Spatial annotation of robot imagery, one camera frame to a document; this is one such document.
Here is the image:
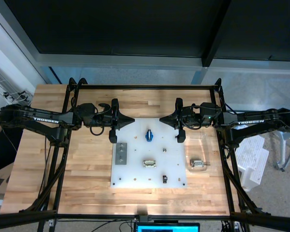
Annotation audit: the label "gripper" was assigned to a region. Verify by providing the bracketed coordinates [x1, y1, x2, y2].
[159, 98, 200, 144]
[93, 98, 135, 144]

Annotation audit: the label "blue clamp connector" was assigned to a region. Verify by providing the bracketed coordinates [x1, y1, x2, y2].
[144, 129, 154, 143]

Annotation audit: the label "beige connector hub socket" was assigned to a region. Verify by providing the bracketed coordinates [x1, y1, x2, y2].
[142, 159, 157, 169]

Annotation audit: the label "grey metal plate with pegs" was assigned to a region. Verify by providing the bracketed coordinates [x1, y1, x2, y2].
[114, 142, 128, 165]

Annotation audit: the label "clear plastic tub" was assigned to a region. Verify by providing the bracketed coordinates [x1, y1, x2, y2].
[185, 135, 211, 174]

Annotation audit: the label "white board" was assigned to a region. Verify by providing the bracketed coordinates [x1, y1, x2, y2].
[110, 117, 188, 189]

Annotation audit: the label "white foam block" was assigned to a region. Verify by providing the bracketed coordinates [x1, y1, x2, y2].
[235, 135, 269, 193]

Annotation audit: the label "blue laptop screen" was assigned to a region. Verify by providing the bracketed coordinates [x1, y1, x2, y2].
[134, 222, 200, 232]

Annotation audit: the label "grey metal stand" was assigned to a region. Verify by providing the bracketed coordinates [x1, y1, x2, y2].
[273, 125, 290, 173]

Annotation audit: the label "cardboard box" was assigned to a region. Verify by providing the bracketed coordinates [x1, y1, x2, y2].
[0, 161, 15, 194]

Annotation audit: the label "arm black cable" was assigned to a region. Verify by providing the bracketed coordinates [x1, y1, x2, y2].
[89, 103, 109, 136]

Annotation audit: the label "black frame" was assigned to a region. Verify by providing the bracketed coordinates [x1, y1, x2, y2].
[0, 77, 290, 232]

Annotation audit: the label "black table camera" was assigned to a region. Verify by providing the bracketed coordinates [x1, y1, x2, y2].
[137, 209, 151, 222]

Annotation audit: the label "tangled black white cables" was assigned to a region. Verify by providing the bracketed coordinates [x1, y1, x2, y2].
[3, 90, 31, 102]

